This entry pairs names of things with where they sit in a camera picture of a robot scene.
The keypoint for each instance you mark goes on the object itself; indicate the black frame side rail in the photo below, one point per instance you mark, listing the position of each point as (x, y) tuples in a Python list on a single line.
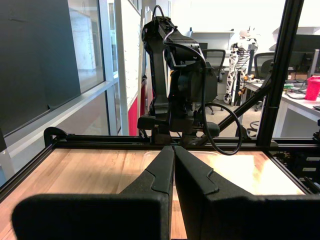
[(282, 167), (25, 172)]

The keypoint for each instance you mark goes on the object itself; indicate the large black monitor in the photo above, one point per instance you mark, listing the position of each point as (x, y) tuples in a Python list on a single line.
[(300, 52)]

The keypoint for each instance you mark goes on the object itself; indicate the white lattice robot figure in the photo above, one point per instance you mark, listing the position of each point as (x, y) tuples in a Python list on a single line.
[(243, 35)]

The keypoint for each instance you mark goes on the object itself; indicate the red wall panel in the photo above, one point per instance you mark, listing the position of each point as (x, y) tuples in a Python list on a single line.
[(132, 117)]

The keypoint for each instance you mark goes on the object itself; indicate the clear plastic container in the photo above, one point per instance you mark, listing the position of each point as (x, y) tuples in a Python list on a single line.
[(148, 162)]

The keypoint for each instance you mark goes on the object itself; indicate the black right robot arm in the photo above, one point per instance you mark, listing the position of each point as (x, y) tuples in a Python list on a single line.
[(160, 75)]

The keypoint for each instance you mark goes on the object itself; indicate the black frame corner clamp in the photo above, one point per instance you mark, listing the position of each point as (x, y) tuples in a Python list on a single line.
[(50, 132), (246, 133)]

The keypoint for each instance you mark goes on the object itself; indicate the red plastic cup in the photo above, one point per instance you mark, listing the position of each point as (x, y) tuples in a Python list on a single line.
[(312, 88)]

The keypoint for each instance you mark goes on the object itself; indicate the black mesh office chair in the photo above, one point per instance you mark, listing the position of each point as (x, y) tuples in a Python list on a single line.
[(217, 56)]

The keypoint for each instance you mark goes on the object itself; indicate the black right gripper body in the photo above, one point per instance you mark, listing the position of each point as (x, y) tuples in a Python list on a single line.
[(182, 122)]

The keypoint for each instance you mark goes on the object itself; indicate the black diagonal frame brace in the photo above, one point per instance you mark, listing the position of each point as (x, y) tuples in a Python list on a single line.
[(250, 101)]

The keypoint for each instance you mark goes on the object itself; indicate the white office desk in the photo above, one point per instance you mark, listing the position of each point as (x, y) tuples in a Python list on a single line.
[(295, 125)]

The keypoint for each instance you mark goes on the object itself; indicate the black frame end rail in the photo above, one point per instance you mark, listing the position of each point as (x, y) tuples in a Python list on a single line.
[(100, 141)]

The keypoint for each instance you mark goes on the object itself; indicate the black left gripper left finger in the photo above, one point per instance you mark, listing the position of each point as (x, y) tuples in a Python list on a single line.
[(100, 215)]

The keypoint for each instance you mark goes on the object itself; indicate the grey mesh office chair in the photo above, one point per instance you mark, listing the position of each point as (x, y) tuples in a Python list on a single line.
[(262, 65)]

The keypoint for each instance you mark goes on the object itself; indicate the black vertical frame post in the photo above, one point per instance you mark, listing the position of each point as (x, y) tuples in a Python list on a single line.
[(271, 120)]

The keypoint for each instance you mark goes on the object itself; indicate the small black monitor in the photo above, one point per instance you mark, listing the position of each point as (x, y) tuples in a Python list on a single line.
[(203, 46)]

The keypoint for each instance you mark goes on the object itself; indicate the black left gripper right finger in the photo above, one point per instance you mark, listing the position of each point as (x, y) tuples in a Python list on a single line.
[(250, 217)]

